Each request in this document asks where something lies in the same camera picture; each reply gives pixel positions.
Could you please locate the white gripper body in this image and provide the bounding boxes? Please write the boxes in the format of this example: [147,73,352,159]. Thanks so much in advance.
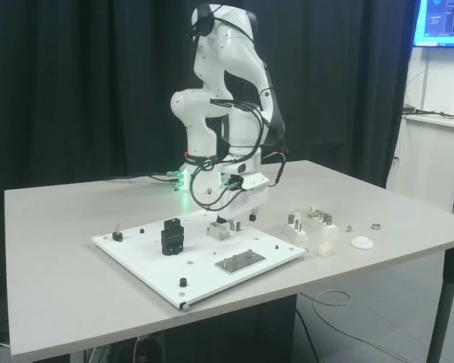
[218,185,270,222]

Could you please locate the white peg holder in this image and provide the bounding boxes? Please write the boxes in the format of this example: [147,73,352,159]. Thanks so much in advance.
[306,214,341,245]
[275,218,309,245]

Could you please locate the black D-SUB plug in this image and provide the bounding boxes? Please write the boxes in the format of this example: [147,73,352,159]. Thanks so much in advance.
[160,217,185,256]

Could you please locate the white task board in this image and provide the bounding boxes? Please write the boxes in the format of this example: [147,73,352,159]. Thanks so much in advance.
[91,211,308,312]

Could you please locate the flat white gear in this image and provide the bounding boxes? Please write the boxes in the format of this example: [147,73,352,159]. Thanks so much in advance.
[350,234,375,251]

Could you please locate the white cabinet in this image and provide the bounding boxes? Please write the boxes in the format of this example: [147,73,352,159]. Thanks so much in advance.
[385,111,454,219]

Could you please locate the black curtain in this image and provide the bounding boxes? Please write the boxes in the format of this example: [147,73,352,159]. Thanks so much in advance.
[0,0,417,231]

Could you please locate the dark table leg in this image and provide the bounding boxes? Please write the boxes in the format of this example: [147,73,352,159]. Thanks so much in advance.
[427,241,454,363]

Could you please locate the blue screen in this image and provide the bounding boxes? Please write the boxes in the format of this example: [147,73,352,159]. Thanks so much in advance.
[412,0,454,48]

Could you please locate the looped black gripper cable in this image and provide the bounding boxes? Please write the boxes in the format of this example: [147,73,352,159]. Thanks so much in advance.
[188,160,250,212]

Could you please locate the black table cables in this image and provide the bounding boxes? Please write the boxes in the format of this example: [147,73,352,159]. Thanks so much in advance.
[111,171,182,185]

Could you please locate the grey floor cable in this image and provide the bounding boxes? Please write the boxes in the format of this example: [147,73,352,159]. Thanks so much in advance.
[299,290,432,363]

